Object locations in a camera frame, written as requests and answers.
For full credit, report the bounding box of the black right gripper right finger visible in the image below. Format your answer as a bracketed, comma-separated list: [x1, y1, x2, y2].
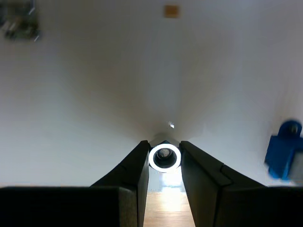
[181, 141, 303, 227]

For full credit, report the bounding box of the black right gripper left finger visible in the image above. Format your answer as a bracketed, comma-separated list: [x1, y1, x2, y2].
[0, 140, 150, 227]

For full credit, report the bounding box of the silver hex nut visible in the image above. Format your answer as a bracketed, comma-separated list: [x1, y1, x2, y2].
[148, 132, 182, 174]

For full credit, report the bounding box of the black threaded stud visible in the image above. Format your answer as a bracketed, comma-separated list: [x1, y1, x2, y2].
[157, 148, 173, 161]

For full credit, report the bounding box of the small blue connector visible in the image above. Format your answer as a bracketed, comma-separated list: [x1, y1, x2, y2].
[264, 120, 303, 180]

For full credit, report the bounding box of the white plastic board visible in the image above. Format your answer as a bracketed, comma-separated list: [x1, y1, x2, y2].
[0, 0, 303, 192]

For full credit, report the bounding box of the small metal connector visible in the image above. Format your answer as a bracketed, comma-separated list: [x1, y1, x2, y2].
[0, 0, 43, 43]

